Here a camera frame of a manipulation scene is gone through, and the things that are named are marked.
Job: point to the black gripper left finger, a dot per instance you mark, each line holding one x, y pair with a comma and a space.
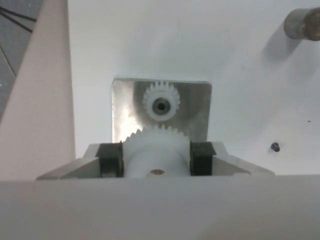
110, 160

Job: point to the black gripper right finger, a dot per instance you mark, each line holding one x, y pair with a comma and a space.
200, 160

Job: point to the white medium gear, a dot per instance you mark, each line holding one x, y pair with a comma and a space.
155, 150

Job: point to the white small gear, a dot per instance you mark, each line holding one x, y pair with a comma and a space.
149, 98

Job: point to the white task board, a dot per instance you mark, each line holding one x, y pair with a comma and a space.
175, 37

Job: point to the metal round peg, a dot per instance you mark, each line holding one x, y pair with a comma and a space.
297, 23

